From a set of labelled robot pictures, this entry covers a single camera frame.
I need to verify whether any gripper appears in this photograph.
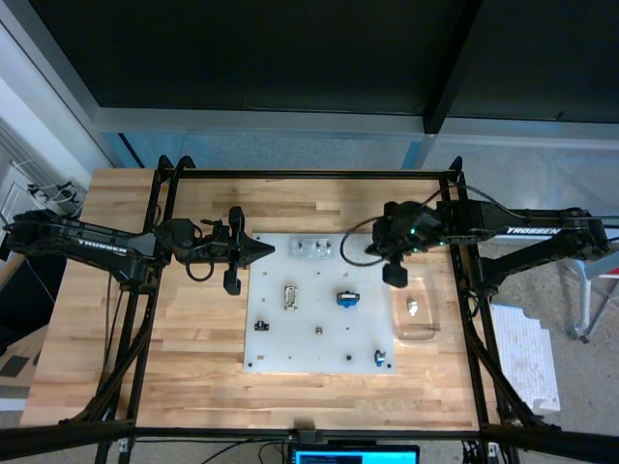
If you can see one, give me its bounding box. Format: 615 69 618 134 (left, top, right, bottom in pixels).
200 206 277 297
366 201 441 287

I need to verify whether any clear plastic tub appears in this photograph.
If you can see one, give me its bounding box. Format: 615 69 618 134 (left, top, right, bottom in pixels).
390 273 444 347

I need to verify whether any clear acrylic socket block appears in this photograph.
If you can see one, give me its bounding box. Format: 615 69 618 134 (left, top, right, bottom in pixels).
288 236 334 261

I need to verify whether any white task board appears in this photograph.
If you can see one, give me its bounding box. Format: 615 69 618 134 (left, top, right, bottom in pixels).
241 232 398 375

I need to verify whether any white corrugated sheet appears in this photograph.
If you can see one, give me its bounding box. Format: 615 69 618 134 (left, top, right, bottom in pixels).
489 303 562 412

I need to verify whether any grey metal stand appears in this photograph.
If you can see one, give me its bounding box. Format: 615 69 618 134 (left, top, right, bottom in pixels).
563 255 619 345

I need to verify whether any laptop screen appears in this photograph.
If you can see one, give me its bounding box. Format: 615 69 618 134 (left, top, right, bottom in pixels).
288 444 421 464

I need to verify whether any cardboard box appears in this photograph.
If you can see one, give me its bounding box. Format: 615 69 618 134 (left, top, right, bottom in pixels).
0 322 49 388

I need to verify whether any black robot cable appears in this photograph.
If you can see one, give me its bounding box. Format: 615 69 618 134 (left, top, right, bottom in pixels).
339 217 388 268
185 248 217 283

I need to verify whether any black metal frame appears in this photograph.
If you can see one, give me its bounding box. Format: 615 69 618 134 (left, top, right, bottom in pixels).
0 154 619 464

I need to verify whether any black wall post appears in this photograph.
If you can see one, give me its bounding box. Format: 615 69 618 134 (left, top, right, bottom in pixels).
424 0 485 135

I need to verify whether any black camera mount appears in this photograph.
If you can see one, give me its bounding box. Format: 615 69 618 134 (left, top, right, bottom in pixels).
289 419 324 444

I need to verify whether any grey cable bundle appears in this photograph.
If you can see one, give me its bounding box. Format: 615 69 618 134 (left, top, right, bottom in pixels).
26 181 81 205

